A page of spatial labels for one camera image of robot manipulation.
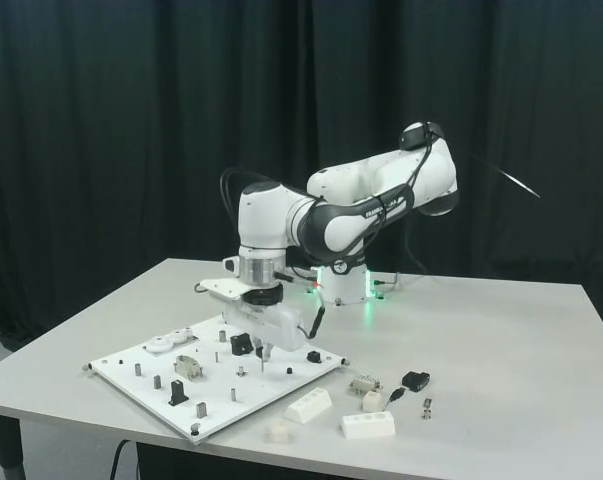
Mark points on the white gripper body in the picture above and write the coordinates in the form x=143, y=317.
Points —
x=281, y=325

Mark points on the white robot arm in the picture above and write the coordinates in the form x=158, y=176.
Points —
x=261, y=215

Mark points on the long white peg holder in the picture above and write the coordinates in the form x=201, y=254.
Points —
x=368, y=426
x=305, y=406

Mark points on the large metal square peg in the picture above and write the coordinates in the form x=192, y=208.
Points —
x=202, y=410

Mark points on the flat white plate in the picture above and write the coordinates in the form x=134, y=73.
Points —
x=223, y=288

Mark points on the white medium gear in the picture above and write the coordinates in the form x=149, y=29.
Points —
x=183, y=337

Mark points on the small white holder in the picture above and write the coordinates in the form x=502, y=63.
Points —
x=279, y=431
x=373, y=401

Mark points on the white large gear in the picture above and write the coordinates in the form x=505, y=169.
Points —
x=161, y=345

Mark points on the metal D-SUB plug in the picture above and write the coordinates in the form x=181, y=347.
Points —
x=362, y=386

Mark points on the white task board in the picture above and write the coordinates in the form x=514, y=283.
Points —
x=131, y=395

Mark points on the black Ethernet plug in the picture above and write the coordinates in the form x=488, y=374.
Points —
x=416, y=381

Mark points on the black curtains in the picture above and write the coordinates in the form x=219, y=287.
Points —
x=131, y=125

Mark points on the dark table leg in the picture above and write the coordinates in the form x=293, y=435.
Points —
x=3, y=445

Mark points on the small white camera box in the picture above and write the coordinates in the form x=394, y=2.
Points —
x=231, y=264

